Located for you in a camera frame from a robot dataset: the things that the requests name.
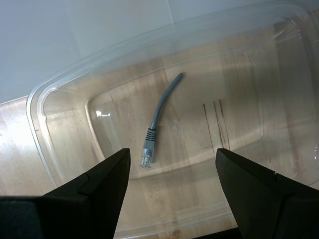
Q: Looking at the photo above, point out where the grey rj45 connector with cable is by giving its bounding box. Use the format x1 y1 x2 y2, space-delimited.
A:
139 72 186 169

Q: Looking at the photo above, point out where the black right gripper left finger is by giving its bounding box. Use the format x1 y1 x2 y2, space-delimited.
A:
0 147 131 239

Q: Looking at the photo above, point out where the clear plastic tub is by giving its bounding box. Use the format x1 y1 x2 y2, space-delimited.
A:
25 0 319 239

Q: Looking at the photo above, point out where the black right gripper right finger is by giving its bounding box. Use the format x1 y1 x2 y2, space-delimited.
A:
216 148 319 239

